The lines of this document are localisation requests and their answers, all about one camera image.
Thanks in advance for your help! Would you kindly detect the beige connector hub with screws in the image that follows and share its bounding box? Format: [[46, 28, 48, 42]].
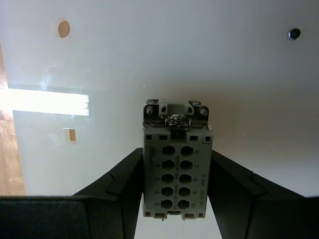
[[146, 98, 201, 118]]

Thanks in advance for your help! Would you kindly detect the small black hex screw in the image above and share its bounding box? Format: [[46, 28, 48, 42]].
[[287, 27, 301, 41]]

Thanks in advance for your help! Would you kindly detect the grey HAN10E connector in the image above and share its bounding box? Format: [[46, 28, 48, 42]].
[[142, 103, 214, 221]]

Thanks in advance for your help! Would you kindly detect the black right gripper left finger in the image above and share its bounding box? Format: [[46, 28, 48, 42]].
[[0, 147, 143, 239]]

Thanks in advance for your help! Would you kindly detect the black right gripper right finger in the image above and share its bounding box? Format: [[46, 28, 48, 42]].
[[208, 151, 319, 239]]

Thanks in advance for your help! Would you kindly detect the white plastic board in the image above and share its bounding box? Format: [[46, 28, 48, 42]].
[[0, 0, 319, 239]]

